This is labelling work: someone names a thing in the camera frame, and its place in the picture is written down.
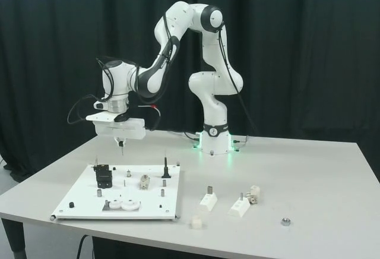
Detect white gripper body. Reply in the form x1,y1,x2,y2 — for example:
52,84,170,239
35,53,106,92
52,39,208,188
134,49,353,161
93,118,147,140

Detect white square peg holder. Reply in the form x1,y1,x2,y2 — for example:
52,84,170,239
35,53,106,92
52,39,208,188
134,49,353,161
198,193,219,213

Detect white round peg holder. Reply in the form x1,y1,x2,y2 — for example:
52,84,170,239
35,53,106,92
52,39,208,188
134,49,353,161
227,198,252,217

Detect flat white mounting plate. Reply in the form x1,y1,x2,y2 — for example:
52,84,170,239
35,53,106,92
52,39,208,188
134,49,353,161
85,111,120,122

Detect black connector block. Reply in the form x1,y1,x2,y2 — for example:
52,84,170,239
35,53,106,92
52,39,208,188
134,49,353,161
93,157,114,189

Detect white socket block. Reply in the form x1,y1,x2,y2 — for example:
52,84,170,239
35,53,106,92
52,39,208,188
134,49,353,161
138,175,151,191

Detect white task board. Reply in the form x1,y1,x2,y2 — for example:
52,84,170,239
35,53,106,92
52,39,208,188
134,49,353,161
50,163,182,222

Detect small white cube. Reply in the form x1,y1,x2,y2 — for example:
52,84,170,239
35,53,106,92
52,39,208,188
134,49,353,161
189,215,205,230

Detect white connector block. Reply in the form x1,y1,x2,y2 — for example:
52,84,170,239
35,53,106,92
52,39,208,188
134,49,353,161
247,185,262,206

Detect black table leg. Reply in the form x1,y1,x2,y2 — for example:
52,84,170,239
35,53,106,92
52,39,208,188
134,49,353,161
1,217,24,259

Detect black curtain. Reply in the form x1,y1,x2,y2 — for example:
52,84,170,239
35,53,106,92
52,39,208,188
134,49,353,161
0,0,380,183

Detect silver wrist ring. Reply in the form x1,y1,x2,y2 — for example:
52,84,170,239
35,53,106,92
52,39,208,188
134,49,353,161
106,98,131,114

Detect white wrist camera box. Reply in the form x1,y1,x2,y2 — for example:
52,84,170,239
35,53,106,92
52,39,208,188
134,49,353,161
93,99,109,112

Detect black cone-shaped post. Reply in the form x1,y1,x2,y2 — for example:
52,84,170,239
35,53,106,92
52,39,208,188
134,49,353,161
161,157,172,179

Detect black camera cable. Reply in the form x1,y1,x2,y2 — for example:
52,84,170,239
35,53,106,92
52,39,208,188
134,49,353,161
66,58,115,124

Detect black base cable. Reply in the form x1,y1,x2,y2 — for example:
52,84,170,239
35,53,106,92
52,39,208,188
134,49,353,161
183,130,203,141

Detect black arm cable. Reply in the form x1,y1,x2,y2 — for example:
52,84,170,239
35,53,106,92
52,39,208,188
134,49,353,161
159,12,179,65
217,26,252,138

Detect black cable under table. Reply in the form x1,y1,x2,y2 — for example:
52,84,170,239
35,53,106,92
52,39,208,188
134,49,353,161
77,234,94,259

